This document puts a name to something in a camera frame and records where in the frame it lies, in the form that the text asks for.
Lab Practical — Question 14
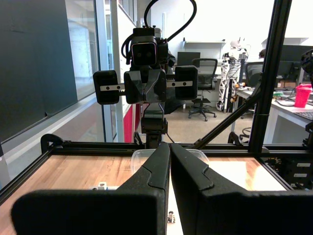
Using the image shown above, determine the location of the short black wrist cable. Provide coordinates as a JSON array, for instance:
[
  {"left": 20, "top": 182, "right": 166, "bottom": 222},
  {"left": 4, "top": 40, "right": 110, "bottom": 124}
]
[{"left": 121, "top": 34, "right": 134, "bottom": 66}]

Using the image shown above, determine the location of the black box with white labels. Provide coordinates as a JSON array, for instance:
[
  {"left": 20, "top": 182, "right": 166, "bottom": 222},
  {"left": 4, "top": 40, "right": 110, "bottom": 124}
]
[{"left": 259, "top": 156, "right": 313, "bottom": 192}]

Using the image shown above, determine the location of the black aluminium frame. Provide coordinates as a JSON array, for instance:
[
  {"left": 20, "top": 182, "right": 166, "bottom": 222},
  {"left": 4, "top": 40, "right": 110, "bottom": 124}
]
[{"left": 0, "top": 0, "right": 313, "bottom": 204}]

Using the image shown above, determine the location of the small blue white connector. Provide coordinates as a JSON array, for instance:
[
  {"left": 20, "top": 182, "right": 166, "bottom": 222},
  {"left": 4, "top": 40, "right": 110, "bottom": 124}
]
[{"left": 89, "top": 181, "right": 110, "bottom": 191}]

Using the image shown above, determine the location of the wide black monitor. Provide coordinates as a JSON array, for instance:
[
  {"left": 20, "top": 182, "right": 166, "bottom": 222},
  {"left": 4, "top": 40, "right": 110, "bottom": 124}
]
[{"left": 278, "top": 45, "right": 313, "bottom": 83}]

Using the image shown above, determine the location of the clear plastic tub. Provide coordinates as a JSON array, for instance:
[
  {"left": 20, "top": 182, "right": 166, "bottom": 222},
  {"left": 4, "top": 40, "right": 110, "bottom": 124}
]
[{"left": 131, "top": 148, "right": 210, "bottom": 176}]

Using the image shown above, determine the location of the white lattice robot figure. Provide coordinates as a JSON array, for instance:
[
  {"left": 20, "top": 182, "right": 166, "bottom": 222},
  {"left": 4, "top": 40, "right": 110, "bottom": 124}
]
[{"left": 216, "top": 36, "right": 249, "bottom": 112}]

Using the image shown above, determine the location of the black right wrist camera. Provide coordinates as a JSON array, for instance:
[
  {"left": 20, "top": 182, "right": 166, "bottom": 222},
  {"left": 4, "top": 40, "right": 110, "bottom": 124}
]
[{"left": 131, "top": 36, "right": 158, "bottom": 66}]

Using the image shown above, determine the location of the red panel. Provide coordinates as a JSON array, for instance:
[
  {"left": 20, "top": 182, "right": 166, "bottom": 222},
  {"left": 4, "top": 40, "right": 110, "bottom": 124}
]
[{"left": 123, "top": 104, "right": 142, "bottom": 143}]

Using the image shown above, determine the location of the red plastic bucket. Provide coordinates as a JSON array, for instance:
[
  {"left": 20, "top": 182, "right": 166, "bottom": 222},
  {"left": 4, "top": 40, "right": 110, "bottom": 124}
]
[{"left": 294, "top": 83, "right": 313, "bottom": 108}]

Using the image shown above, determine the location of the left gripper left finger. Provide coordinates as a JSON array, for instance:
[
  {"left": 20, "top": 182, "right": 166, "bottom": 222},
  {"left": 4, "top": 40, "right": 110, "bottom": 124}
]
[{"left": 11, "top": 142, "right": 171, "bottom": 235}]

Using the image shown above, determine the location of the black keyboard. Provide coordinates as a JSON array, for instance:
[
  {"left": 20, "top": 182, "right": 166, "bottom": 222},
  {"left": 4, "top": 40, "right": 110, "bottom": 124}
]
[{"left": 294, "top": 111, "right": 313, "bottom": 121}]

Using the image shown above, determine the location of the small black monitor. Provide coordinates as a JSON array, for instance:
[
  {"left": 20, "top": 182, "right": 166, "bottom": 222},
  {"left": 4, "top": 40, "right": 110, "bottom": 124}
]
[{"left": 177, "top": 51, "right": 201, "bottom": 67}]

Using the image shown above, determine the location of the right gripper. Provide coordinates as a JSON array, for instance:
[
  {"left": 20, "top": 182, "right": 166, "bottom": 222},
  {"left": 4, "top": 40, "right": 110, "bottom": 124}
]
[{"left": 93, "top": 65, "right": 199, "bottom": 105}]

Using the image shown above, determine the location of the black right camera cable loop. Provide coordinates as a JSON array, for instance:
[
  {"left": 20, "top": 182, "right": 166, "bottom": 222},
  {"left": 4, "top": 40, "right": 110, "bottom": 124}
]
[{"left": 143, "top": 0, "right": 198, "bottom": 41}]

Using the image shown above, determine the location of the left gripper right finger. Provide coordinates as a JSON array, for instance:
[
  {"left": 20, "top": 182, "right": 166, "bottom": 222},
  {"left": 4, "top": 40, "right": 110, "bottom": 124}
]
[{"left": 170, "top": 143, "right": 313, "bottom": 235}]

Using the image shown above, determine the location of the black mesh office chair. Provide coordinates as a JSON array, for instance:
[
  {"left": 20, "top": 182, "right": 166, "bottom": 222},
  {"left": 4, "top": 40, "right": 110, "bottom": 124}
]
[{"left": 187, "top": 58, "right": 219, "bottom": 122}]

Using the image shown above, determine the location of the white shelf desk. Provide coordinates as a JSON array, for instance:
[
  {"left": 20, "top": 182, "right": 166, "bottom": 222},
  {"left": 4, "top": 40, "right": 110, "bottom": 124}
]
[{"left": 183, "top": 40, "right": 227, "bottom": 74}]

